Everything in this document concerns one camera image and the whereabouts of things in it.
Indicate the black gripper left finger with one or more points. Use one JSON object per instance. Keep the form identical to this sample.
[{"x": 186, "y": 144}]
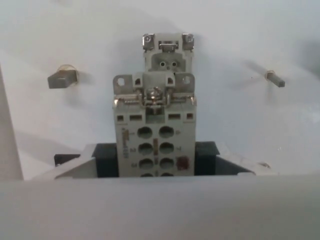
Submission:
[{"x": 103, "y": 162}]

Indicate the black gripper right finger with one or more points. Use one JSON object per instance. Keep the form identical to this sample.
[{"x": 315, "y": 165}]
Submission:
[{"x": 208, "y": 160}]

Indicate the grey waterproof plug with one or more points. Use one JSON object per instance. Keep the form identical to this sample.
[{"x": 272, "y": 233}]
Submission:
[{"x": 155, "y": 120}]

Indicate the white task board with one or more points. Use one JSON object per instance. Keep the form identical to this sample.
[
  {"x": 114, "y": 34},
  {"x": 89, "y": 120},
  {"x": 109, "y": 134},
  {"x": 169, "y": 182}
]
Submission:
[{"x": 225, "y": 45}]

